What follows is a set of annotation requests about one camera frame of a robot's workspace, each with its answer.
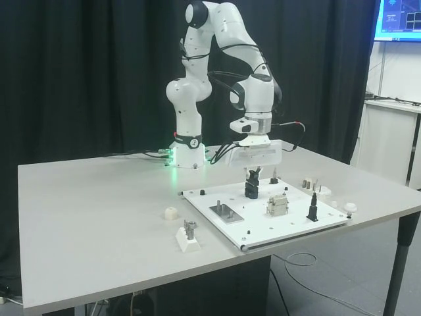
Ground black floor cable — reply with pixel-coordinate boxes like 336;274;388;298
268;268;287;316

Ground small white cube holder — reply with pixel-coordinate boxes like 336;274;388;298
162;205;179;223

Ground black cable bundle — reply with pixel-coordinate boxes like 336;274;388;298
178;38;251;165

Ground blue screen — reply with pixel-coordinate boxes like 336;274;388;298
374;0;421;43

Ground grey floor cable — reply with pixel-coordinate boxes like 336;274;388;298
283;251;421;307

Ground dark grey table leg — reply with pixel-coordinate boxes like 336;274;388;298
384;210;417;316

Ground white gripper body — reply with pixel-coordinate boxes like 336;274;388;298
226;140;283;168

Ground black base cable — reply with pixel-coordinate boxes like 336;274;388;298
111;149;175;159

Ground white cabinet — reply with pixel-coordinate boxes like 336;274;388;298
349;98;421;191

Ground beige waterproof plug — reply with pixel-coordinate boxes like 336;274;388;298
265;193;290;219

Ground thin black rod wire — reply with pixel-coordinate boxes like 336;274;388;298
281;123;307;153

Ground long white peg holder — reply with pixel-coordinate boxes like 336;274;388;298
176;226;202;253

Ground black curtain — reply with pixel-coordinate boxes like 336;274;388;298
0;0;382;274

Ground white task board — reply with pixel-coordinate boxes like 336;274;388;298
176;176;355;253

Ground black cord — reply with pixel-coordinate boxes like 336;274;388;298
364;93;421;107

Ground white large gear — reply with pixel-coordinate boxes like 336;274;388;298
312;185;332;201

